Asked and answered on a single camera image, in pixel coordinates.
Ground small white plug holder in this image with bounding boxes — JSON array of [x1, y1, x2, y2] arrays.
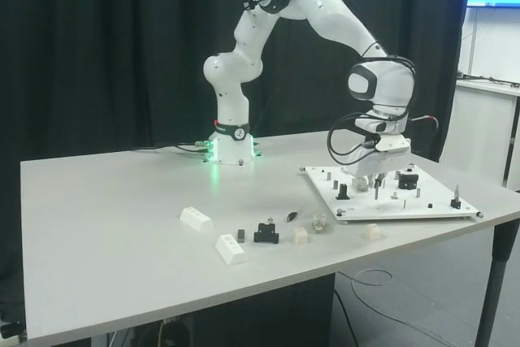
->
[[292, 226, 311, 246], [362, 223, 386, 241]]

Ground black D-SUB plug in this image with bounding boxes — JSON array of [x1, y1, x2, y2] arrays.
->
[[253, 218, 282, 245]]

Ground black curtains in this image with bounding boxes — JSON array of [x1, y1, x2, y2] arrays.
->
[[0, 0, 475, 242]]

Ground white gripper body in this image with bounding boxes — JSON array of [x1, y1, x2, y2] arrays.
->
[[342, 145, 413, 180]]

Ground dark table leg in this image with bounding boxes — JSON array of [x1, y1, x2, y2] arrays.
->
[[474, 226, 514, 347]]

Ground grey floor cable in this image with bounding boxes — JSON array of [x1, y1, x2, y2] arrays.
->
[[336, 268, 520, 347]]

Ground black looped gripper cable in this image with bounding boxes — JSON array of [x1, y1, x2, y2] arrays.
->
[[327, 113, 381, 166]]

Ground black base cables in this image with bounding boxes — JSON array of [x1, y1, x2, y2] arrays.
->
[[132, 140, 215, 158]]

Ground white cabinet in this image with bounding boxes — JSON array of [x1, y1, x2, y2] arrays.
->
[[440, 74, 520, 193]]

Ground white peg holder with holes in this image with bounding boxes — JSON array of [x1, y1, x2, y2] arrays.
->
[[214, 233, 252, 265], [179, 206, 215, 235]]

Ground white task board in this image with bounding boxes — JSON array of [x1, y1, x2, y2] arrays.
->
[[298, 163, 485, 225]]

